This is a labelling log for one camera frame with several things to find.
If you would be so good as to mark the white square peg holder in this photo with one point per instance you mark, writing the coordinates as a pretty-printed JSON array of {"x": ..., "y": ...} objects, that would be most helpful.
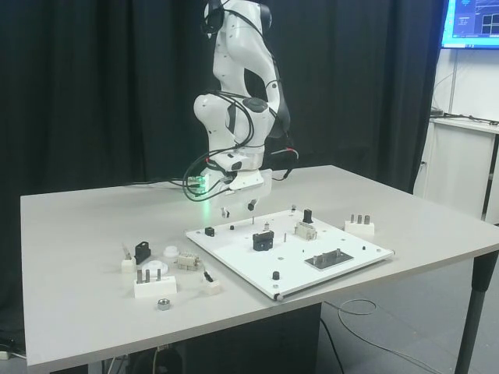
[{"x": 155, "y": 288}]

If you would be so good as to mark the white round peg holder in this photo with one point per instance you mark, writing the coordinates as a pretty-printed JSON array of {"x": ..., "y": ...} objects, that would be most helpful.
[{"x": 358, "y": 229}]

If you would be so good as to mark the beige waterproof plug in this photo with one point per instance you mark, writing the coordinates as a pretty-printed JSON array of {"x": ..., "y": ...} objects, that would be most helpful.
[{"x": 188, "y": 261}]

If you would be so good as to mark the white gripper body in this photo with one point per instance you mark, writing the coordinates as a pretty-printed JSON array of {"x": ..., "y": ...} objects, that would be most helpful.
[{"x": 264, "y": 183}]

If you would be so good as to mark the black curtains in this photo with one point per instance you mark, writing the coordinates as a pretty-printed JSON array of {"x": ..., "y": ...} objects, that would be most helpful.
[{"x": 97, "y": 85}]

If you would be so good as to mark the white large gear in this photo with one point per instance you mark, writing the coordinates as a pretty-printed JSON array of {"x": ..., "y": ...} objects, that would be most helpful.
[{"x": 154, "y": 268}]

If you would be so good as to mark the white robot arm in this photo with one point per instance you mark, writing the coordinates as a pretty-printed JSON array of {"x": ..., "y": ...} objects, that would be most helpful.
[{"x": 234, "y": 58}]

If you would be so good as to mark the small white USB holder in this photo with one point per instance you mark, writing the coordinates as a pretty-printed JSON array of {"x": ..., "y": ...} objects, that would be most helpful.
[{"x": 212, "y": 287}]

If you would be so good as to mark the metal bolt nut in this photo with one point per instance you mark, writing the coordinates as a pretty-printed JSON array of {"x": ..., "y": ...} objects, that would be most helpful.
[{"x": 163, "y": 304}]

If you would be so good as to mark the small white Ethernet holder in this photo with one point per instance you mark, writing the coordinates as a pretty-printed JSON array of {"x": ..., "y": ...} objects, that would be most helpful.
[{"x": 127, "y": 266}]

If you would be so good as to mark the white medium gear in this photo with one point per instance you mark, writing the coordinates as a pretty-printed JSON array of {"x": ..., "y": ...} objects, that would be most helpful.
[{"x": 170, "y": 251}]

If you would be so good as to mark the black USB plug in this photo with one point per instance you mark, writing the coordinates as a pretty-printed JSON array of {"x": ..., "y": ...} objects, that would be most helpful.
[{"x": 207, "y": 277}]

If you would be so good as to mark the blue screen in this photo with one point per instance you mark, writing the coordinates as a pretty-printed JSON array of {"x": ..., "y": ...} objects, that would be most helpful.
[{"x": 473, "y": 21}]

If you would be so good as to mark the black table leg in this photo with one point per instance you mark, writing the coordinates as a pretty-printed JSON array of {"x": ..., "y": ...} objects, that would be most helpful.
[{"x": 475, "y": 311}]

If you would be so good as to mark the black D-SUB plug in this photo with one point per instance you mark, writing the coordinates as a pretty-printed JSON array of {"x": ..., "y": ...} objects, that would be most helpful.
[{"x": 142, "y": 251}]

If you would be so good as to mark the white cabinet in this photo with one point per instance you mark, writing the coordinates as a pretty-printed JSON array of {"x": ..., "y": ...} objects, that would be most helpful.
[{"x": 456, "y": 167}]

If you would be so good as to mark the metal square peg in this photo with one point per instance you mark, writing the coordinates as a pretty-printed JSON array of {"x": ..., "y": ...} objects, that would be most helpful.
[
  {"x": 149, "y": 276},
  {"x": 139, "y": 277},
  {"x": 159, "y": 274}
]

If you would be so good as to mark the white task board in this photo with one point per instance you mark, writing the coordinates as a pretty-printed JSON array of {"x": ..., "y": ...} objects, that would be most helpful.
[{"x": 288, "y": 261}]

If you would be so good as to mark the black controller cabinet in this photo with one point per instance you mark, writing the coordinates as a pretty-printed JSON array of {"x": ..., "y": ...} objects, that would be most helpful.
[{"x": 234, "y": 343}]

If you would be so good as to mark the clear Ethernet plug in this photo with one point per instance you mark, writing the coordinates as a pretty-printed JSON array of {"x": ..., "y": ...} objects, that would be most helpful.
[{"x": 125, "y": 252}]

